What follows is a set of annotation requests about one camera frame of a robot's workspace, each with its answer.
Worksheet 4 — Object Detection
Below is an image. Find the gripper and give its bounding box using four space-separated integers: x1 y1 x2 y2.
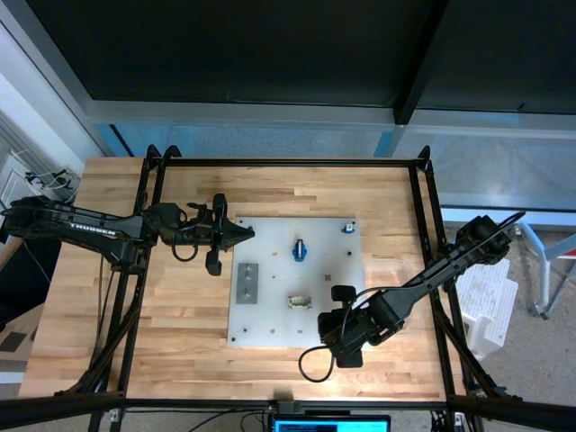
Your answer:
179 193 257 276
330 284 374 369

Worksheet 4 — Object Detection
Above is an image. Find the beige multi-pin connector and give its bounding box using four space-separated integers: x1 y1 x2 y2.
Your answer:
286 293 314 311

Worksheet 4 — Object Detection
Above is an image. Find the white taskboard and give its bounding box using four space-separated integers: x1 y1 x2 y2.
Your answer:
226 216 370 349

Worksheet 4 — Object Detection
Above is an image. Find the grey metal plate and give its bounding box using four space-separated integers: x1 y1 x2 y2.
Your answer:
234 261 261 306

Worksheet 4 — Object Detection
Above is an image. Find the blue round socket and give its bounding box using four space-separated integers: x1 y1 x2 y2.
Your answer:
290 238 310 263

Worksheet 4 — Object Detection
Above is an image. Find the blue-edged laptop screen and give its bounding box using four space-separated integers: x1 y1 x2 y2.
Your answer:
268 413 392 432

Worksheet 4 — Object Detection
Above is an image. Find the white styrofoam block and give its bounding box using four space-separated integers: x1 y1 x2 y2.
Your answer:
454 258 519 363

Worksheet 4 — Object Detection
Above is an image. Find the grey metal stand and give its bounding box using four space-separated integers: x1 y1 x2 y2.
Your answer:
512 222 576 321

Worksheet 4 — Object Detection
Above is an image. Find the brown cardboard box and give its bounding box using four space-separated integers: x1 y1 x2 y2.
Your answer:
0 301 46 383

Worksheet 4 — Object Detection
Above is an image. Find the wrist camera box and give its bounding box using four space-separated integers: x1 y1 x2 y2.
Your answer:
317 310 339 347

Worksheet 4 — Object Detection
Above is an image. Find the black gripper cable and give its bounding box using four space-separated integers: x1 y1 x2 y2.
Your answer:
299 345 337 383
172 241 200 263

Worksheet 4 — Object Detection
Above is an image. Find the black metal frame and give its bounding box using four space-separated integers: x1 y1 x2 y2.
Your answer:
0 143 576 432

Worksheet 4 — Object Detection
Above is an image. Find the black table-level camera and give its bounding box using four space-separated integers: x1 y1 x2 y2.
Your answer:
274 391 302 414

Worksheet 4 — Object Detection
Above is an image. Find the black white cable bundle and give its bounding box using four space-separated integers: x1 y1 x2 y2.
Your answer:
22 168 77 193

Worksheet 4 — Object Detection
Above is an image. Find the black right elbow cable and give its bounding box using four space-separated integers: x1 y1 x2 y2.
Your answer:
488 210 527 235

